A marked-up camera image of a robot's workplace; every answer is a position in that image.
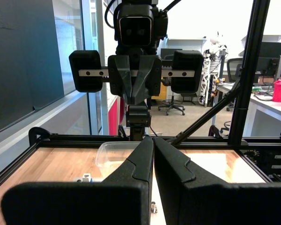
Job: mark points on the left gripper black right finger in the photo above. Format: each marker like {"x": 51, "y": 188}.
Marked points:
{"x": 213, "y": 204}

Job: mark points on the black mesh office chair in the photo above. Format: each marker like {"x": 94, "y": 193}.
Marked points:
{"x": 171, "y": 108}

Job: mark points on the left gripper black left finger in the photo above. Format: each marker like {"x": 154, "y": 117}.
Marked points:
{"x": 84, "y": 204}

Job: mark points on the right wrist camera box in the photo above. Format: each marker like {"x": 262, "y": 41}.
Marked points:
{"x": 135, "y": 30}

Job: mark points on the black aluminium frame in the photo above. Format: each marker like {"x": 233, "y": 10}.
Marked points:
{"x": 246, "y": 93}

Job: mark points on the yellow drawer cabinet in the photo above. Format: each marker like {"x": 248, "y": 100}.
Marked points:
{"x": 163, "y": 92}

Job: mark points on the white task board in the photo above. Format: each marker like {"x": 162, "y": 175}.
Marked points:
{"x": 158, "y": 220}

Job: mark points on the small dark monitor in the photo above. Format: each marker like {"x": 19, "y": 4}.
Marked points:
{"x": 166, "y": 52}

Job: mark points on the white lattice structure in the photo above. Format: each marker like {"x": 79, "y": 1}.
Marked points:
{"x": 207, "y": 77}

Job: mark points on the white wall cabinet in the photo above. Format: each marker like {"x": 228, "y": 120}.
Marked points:
{"x": 187, "y": 44}

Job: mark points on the dark office chair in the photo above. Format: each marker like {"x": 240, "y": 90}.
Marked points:
{"x": 233, "y": 68}

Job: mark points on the white work table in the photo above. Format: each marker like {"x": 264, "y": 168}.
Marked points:
{"x": 267, "y": 110}

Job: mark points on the clear plastic tub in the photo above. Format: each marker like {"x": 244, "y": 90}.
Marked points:
{"x": 107, "y": 154}

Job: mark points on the dark desk monitor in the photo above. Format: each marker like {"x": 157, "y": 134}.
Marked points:
{"x": 271, "y": 58}

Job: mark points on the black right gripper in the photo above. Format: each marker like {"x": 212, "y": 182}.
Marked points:
{"x": 86, "y": 70}

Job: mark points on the small blue white clamp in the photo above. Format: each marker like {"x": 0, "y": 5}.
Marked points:
{"x": 86, "y": 178}

